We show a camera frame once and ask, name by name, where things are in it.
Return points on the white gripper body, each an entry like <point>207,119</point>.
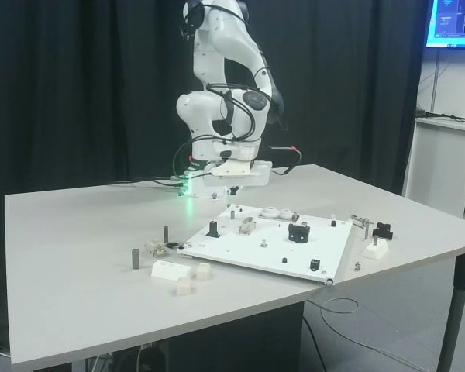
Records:
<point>255,176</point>

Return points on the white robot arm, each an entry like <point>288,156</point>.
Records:
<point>217,58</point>

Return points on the thin metal round peg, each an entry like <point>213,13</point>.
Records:
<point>167,234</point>

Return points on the thick metal round peg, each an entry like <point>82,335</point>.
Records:
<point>136,259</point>

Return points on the white holder with peg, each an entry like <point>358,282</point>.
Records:
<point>374,252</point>

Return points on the white large gear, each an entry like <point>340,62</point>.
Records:
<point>270,212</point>

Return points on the white medium gear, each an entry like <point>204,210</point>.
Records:
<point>284,215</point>

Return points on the white task board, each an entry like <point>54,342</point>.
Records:
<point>255,252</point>

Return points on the small white holder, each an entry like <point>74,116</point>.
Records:
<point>202,271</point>
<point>182,286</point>

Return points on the long white holder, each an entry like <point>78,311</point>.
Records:
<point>169,270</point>

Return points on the small metal bolt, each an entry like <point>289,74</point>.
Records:
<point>358,266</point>

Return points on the black D-SUB plug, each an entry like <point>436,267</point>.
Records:
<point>383,229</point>

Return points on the white cabinet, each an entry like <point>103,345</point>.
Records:
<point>441,166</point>

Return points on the dark grey table leg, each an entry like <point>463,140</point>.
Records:
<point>455,310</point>

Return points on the blue screen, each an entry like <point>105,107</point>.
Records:
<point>455,23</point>

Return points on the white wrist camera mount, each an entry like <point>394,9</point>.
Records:
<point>232,168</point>

